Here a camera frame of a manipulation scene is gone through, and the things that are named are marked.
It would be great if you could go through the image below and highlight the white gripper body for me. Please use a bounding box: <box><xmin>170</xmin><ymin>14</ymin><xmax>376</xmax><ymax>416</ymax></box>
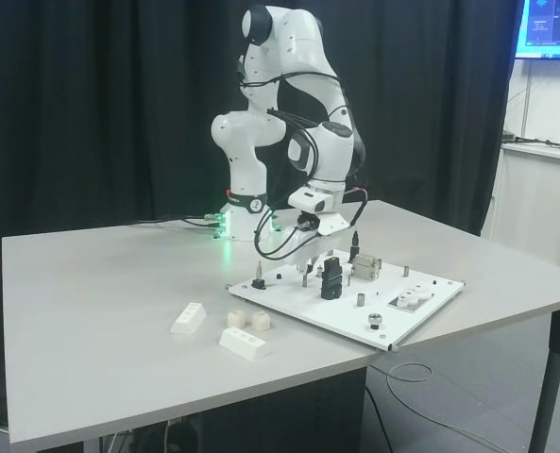
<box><xmin>279</xmin><ymin>227</ymin><xmax>330</xmax><ymax>269</ymax></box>

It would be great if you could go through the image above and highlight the white holder with square holes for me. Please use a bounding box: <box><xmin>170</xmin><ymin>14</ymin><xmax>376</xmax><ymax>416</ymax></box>
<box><xmin>170</xmin><ymin>301</ymin><xmax>209</xmax><ymax>336</ymax></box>

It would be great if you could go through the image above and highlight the black D-SUB plug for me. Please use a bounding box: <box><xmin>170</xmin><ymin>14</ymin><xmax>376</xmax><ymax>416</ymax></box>
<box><xmin>319</xmin><ymin>256</ymin><xmax>345</xmax><ymax>302</ymax></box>

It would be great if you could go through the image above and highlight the white mounting plate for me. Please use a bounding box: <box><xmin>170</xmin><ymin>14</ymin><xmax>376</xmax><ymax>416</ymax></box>
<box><xmin>316</xmin><ymin>210</ymin><xmax>349</xmax><ymax>236</ymax></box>

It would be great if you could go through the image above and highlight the white task board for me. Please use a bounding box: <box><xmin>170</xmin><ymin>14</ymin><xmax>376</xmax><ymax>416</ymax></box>
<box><xmin>225</xmin><ymin>244</ymin><xmax>467</xmax><ymax>353</ymax></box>

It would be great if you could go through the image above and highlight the black upright plug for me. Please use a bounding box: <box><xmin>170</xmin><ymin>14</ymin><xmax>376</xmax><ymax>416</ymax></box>
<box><xmin>349</xmin><ymin>219</ymin><xmax>362</xmax><ymax>261</ymax></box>

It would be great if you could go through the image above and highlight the white holder with round holes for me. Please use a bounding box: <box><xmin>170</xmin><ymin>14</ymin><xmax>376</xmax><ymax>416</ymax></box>
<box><xmin>218</xmin><ymin>327</ymin><xmax>273</xmax><ymax>362</ymax></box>

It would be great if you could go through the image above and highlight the white cabinet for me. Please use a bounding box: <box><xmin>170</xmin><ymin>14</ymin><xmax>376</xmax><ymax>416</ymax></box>
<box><xmin>488</xmin><ymin>140</ymin><xmax>560</xmax><ymax>274</ymax></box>

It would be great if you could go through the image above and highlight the dark grey table leg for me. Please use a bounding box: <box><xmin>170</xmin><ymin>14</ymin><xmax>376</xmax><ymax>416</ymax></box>
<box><xmin>528</xmin><ymin>312</ymin><xmax>560</xmax><ymax>453</ymax></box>

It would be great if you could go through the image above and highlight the black curtain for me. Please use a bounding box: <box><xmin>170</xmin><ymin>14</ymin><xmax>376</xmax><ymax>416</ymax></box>
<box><xmin>0</xmin><ymin>0</ymin><xmax>522</xmax><ymax>249</ymax></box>

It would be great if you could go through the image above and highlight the blue screen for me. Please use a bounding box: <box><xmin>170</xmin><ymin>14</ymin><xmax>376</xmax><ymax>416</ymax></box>
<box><xmin>514</xmin><ymin>0</ymin><xmax>560</xmax><ymax>61</ymax></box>

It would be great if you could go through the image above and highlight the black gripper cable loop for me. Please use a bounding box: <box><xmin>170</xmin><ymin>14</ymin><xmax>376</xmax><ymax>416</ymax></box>
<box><xmin>252</xmin><ymin>210</ymin><xmax>305</xmax><ymax>261</ymax></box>

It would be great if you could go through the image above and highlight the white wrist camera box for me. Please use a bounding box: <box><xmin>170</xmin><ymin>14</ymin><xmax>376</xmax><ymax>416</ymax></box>
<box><xmin>287</xmin><ymin>185</ymin><xmax>337</xmax><ymax>214</ymax></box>

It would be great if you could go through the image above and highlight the black cable at robot foot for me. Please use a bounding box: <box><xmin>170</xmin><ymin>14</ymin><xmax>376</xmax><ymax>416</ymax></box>
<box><xmin>135</xmin><ymin>213</ymin><xmax>228</xmax><ymax>231</ymax></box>

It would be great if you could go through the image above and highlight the grey floor cable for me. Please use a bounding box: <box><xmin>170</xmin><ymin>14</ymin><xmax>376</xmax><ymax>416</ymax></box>
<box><xmin>367</xmin><ymin>361</ymin><xmax>435</xmax><ymax>453</ymax></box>

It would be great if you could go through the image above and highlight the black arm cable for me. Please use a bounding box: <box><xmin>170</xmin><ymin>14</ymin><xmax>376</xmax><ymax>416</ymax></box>
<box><xmin>238</xmin><ymin>68</ymin><xmax>367</xmax><ymax>193</ymax></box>

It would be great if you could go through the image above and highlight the black floor cable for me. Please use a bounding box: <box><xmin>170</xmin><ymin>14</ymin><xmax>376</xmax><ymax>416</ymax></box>
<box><xmin>365</xmin><ymin>384</ymin><xmax>532</xmax><ymax>453</ymax></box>

